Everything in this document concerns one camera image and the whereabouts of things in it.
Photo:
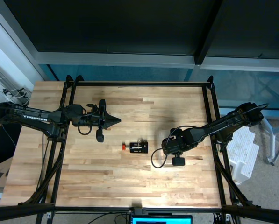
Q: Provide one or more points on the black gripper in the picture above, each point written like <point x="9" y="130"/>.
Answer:
<point x="178" y="161"/>
<point x="102" y="107"/>

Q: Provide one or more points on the black clamp hub orange knob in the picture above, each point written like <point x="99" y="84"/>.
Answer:
<point x="141" y="148"/>

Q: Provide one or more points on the screen with blue edge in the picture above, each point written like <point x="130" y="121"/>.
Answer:
<point x="160" y="220"/>

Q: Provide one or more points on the grey window ledge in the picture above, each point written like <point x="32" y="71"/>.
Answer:
<point x="106" y="59"/>

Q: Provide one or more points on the white foam packing block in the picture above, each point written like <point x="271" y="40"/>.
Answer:
<point x="244" y="154"/>

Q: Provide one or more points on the brown cardboard box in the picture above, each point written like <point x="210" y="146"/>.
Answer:
<point x="3" y="166"/>

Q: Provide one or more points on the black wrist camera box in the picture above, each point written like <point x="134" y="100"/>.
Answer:
<point x="76" y="109"/>

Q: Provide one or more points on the black metal table frame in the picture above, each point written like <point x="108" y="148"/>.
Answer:
<point x="176" y="207"/>

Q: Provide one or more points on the black low camera mount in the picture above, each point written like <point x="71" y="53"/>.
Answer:
<point x="138" y="210"/>

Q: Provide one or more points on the grey metal chair frame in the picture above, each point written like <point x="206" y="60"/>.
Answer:
<point x="273" y="144"/>

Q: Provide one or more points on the black wall column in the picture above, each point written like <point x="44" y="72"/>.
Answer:
<point x="207" y="35"/>

